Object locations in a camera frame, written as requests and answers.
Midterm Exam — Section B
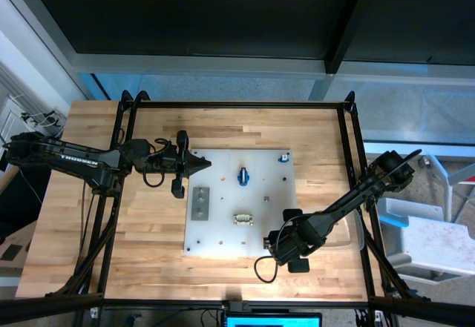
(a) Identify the white taskboard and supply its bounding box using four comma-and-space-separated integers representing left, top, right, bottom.
183, 148, 298, 260

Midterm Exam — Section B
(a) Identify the black rectangular pad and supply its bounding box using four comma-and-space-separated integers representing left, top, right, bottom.
1, 243, 22, 262

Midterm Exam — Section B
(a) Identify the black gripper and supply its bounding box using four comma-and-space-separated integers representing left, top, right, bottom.
171, 130, 212, 199
263, 208, 311, 274

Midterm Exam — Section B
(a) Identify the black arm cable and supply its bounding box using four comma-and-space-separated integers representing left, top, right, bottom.
142, 137, 167, 189

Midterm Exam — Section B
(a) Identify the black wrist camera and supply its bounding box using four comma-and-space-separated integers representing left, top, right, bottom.
275, 230, 302, 263
160, 153, 178, 172

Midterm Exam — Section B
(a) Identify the grey metal plate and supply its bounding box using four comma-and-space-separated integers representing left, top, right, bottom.
190, 185, 211, 222

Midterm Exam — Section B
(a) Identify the blue-edged computer screen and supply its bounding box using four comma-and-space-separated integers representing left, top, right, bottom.
221, 311, 323, 327

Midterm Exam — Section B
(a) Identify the black aluminium frame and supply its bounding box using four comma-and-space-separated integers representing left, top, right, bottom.
0, 89, 475, 327

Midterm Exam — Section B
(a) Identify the clear plastic container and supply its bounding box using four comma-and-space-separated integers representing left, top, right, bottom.
296, 205, 367, 253

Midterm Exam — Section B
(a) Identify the thick black camera cable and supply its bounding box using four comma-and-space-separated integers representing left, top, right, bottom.
254, 211, 289, 285

